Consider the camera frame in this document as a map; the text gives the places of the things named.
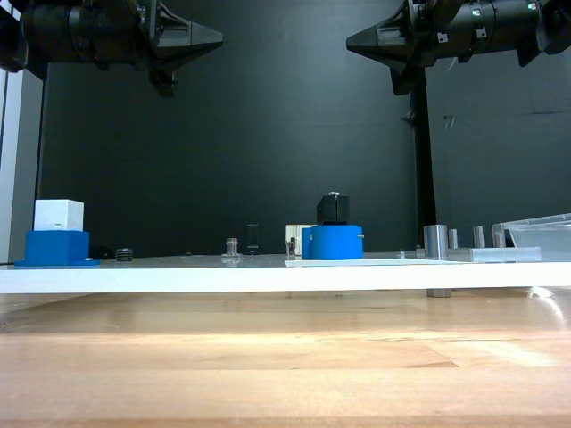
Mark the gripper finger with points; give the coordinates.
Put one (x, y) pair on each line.
(399, 63)
(178, 35)
(178, 61)
(392, 38)

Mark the steel 16mm cylinder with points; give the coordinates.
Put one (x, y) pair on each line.
(435, 241)

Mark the black plug block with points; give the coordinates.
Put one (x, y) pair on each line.
(332, 208)

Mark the small metal peg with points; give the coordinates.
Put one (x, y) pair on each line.
(499, 236)
(478, 236)
(453, 238)

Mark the small black connector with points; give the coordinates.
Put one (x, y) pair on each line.
(253, 236)

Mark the blue round socket base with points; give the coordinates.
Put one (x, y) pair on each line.
(332, 245)

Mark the white cube plug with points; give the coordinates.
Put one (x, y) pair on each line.
(58, 214)

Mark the small clear connector part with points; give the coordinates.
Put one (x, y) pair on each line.
(232, 249)

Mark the white connector housing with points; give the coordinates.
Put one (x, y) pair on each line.
(294, 234)

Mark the aluminium block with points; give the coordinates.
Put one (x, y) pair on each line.
(495, 254)

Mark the blue square socket base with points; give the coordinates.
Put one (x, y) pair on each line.
(55, 249)

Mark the clear plastic tub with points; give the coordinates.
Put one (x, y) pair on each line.
(544, 236)

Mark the white board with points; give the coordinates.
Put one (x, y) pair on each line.
(267, 278)

